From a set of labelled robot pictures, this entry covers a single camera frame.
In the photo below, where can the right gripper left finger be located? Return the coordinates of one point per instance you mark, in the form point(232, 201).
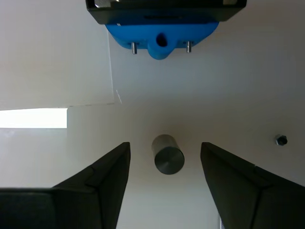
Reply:
point(71, 202)

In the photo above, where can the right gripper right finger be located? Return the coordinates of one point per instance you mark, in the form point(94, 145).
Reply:
point(250, 202)

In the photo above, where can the blue round holder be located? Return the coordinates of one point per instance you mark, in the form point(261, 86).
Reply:
point(143, 31)

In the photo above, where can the steel cylinder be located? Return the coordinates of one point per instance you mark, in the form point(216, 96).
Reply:
point(168, 159)

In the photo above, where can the steel pin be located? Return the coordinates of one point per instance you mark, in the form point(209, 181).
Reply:
point(134, 47)
point(189, 46)

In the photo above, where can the black block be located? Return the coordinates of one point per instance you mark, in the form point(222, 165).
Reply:
point(107, 14)

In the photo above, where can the small black hex screw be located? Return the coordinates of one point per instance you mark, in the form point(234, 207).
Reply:
point(281, 140)

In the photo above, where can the white board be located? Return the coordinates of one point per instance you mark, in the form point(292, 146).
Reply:
point(214, 95)

